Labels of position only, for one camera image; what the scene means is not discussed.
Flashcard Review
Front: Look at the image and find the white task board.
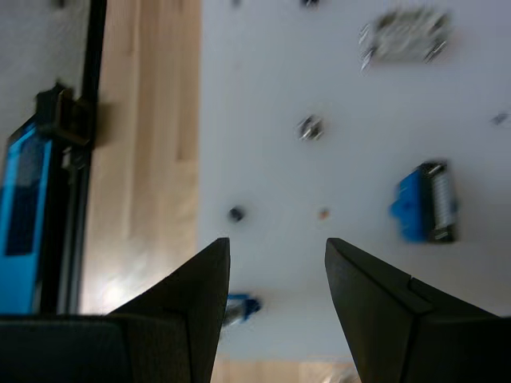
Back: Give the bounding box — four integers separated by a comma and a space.
195, 0, 511, 362

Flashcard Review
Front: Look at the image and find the blue D-sub connector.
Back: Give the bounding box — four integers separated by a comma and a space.
389, 159, 460, 244

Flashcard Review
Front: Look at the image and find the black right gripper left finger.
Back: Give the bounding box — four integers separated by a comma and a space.
0, 237, 232, 383

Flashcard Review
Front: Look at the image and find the blue RJ45 socket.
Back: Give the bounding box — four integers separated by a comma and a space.
224, 293, 263, 326

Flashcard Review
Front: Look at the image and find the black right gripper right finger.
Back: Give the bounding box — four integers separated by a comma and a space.
325, 237, 511, 383

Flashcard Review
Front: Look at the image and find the beige rectangular connector housing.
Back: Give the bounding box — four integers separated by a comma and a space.
358, 7, 450, 71

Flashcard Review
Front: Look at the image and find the laptop screen with blue edge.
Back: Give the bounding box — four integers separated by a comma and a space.
0, 122, 55, 316

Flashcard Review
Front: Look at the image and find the black aluminium frame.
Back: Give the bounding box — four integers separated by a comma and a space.
38, 0, 109, 316

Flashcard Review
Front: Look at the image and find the black mounting block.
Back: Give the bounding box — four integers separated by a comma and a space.
34, 82, 99, 149

